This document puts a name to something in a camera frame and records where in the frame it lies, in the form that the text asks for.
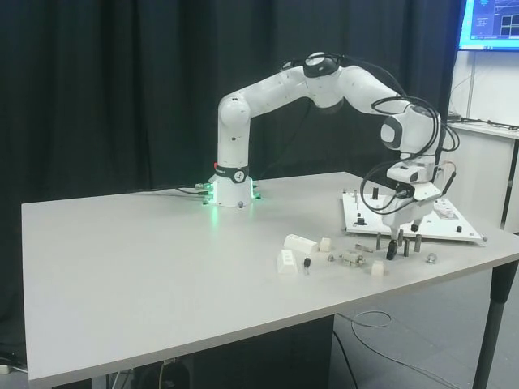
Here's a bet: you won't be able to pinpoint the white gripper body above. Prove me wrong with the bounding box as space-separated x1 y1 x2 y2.
381 182 444 238

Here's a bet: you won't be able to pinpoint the white task board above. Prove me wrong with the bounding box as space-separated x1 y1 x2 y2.
338 186 488 246

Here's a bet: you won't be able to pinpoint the metal D-SUB plug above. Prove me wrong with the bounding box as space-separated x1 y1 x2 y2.
337 250 367 269

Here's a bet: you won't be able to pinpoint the white cabinet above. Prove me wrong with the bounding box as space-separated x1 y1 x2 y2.
447 115 519 235

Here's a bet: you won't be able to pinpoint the long white holder block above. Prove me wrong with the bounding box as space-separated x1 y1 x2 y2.
285 233 318 254

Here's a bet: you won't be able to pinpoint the white sloped holder with holes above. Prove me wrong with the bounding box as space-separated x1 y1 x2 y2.
277 249 300 276

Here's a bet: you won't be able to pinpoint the dark table leg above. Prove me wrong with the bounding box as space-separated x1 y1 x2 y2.
471 265 513 389

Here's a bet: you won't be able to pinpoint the blue screen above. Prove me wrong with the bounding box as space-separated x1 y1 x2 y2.
457 0 519 52

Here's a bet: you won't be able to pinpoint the black curtain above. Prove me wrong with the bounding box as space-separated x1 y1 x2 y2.
0 0 463 365

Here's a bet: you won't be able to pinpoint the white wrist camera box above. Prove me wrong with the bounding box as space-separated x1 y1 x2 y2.
386 160 435 184

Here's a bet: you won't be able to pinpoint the thin black rod on wire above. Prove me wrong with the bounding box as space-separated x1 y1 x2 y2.
435 161 459 202

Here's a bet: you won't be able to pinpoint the grey floor cable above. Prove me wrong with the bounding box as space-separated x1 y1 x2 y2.
332 310 409 389

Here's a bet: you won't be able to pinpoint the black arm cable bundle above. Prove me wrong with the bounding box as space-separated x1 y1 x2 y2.
283 53 454 216

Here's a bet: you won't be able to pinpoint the black base cables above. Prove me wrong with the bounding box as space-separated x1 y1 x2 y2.
135 182 217 200

